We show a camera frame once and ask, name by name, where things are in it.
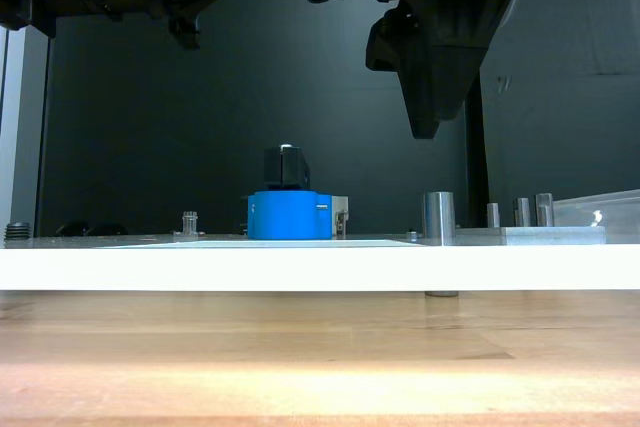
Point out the black vertical post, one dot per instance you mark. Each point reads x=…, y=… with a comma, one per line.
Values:
x=477, y=172

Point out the small clear connector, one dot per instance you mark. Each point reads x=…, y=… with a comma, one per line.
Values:
x=190, y=222

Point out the clear plastic tub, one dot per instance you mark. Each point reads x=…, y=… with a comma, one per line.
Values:
x=620, y=222

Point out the cream connector housing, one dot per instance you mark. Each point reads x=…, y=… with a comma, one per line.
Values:
x=341, y=204

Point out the black ribbed plug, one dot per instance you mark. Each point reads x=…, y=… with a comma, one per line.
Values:
x=17, y=231

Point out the short metal pin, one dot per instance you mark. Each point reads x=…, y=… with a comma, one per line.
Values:
x=544, y=212
x=523, y=212
x=493, y=217

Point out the white board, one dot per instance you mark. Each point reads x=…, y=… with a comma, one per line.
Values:
x=200, y=267

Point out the black connector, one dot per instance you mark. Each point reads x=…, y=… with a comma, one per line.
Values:
x=275, y=167

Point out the grey metal block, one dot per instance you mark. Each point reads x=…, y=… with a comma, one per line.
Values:
x=550, y=236

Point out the large steel cylinder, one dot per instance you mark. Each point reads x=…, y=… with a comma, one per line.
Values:
x=437, y=219

